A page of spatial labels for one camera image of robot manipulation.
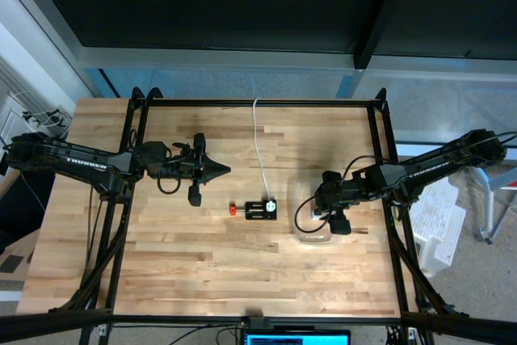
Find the black clamp with red knob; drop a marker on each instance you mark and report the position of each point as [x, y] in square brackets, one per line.
[254, 211]

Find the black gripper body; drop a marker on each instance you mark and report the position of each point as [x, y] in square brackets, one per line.
[333, 197]
[190, 169]

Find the grey metal chair frame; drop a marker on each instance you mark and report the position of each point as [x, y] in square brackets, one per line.
[486, 199]

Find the black metal frame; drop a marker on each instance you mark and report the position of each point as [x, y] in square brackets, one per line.
[323, 103]

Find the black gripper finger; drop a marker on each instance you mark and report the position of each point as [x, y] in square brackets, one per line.
[214, 165]
[213, 174]

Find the small black table-edge camera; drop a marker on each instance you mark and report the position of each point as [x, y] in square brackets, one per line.
[255, 318]

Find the blue laptop screen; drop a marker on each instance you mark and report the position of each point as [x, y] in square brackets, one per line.
[295, 339]

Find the clear plastic tub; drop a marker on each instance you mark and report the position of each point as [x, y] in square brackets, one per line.
[301, 199]

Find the white receptacle socket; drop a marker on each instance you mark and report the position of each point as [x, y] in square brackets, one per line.
[270, 205]

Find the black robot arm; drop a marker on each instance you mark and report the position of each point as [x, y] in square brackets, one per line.
[81, 163]
[428, 169]

